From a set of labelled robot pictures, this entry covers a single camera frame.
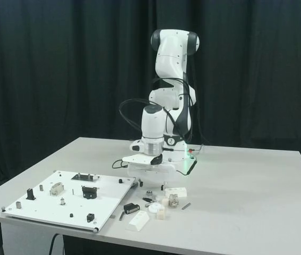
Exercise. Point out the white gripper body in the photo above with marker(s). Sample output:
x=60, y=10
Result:
x=153, y=172

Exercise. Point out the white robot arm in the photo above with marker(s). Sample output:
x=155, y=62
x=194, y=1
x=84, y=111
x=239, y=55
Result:
x=170, y=53

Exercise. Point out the white block peg holder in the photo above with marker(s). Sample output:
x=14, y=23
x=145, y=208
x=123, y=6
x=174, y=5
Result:
x=176, y=191

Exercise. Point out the small white peg holder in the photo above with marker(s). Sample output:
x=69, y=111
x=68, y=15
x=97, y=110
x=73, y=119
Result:
x=164, y=202

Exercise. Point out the short metal round peg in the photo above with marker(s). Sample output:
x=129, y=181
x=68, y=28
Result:
x=148, y=204

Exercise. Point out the dark metal peg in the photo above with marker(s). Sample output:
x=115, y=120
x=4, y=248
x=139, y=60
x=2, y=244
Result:
x=186, y=205
x=121, y=215

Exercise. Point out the large metal square peg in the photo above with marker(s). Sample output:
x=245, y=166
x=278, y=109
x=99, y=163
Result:
x=19, y=205

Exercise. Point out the round metal bolt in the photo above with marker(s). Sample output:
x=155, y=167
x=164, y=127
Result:
x=149, y=193

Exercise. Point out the black USB plug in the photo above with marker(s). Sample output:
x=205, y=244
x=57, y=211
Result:
x=147, y=199

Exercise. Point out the white large gear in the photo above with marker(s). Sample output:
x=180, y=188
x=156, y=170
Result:
x=153, y=208

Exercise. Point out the black D-SUB plug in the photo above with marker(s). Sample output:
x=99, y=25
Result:
x=131, y=207

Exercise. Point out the white cube holder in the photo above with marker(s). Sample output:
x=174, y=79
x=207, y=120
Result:
x=161, y=214

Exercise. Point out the black rod with red tag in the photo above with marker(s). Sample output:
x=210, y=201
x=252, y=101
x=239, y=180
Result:
x=168, y=149

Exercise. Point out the white box with dark window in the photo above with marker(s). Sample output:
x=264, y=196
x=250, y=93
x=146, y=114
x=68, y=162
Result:
x=136, y=146

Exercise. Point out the long white wedge holder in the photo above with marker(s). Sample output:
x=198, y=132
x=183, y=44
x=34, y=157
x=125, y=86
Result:
x=138, y=221

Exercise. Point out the metal BNC plug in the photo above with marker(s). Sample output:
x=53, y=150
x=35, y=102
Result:
x=62, y=201

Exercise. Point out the white task board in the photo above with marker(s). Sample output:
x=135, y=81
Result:
x=46, y=210

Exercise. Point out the black curtain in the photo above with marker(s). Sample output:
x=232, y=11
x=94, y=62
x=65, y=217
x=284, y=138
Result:
x=60, y=66

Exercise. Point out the white wrist camera plate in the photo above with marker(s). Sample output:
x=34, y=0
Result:
x=137, y=159

